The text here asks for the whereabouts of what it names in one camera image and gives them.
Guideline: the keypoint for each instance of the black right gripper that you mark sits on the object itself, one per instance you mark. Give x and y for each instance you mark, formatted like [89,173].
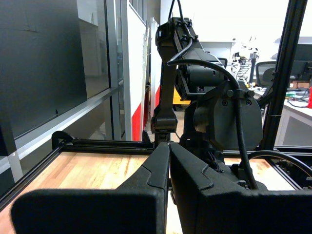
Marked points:
[229,175]

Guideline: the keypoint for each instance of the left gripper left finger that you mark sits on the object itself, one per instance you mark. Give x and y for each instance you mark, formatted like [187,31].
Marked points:
[97,209]

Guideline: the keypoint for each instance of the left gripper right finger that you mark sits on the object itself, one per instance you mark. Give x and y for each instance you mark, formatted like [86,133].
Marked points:
[243,212]

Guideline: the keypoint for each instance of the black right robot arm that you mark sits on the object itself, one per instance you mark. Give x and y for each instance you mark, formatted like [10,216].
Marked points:
[168,97]

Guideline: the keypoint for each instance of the white office desk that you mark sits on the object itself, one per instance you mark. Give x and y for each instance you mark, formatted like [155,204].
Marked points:
[297,114]

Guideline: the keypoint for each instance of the yellow cart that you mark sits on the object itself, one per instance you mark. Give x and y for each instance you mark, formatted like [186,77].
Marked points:
[176,97]

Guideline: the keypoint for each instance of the black office chair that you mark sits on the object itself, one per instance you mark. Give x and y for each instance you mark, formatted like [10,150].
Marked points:
[265,73]

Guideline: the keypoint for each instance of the black computer monitor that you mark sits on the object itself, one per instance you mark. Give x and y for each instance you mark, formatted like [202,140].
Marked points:
[304,68]

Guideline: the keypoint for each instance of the white and red partition panel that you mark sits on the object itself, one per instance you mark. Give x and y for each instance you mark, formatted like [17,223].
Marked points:
[136,73]

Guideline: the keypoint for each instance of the grey aluminium window frame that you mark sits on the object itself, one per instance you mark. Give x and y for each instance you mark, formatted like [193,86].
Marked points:
[73,109]

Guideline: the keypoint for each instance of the black metal frame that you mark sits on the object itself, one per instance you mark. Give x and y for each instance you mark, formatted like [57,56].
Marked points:
[285,73]

